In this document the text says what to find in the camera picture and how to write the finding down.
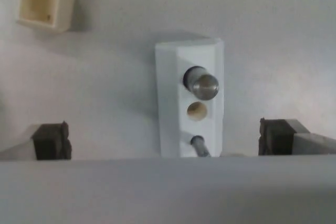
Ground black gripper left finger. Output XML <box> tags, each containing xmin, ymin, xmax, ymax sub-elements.
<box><xmin>0</xmin><ymin>121</ymin><xmax>72</xmax><ymax>161</ymax></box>

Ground cream hollow cube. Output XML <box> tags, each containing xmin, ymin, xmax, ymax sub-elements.
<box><xmin>16</xmin><ymin>0</ymin><xmax>77</xmax><ymax>34</ymax></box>

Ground metal thick round peg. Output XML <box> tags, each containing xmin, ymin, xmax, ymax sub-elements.
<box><xmin>183</xmin><ymin>65</ymin><xmax>220</xmax><ymax>102</ymax></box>

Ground white round peg holder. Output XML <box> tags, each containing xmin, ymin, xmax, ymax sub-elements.
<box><xmin>154</xmin><ymin>37</ymin><xmax>225</xmax><ymax>158</ymax></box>

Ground metal thin round peg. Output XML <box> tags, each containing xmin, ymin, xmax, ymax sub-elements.
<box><xmin>191</xmin><ymin>135</ymin><xmax>211</xmax><ymax>157</ymax></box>

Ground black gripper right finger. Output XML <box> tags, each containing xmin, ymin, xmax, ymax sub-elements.
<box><xmin>258</xmin><ymin>117</ymin><xmax>336</xmax><ymax>157</ymax></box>

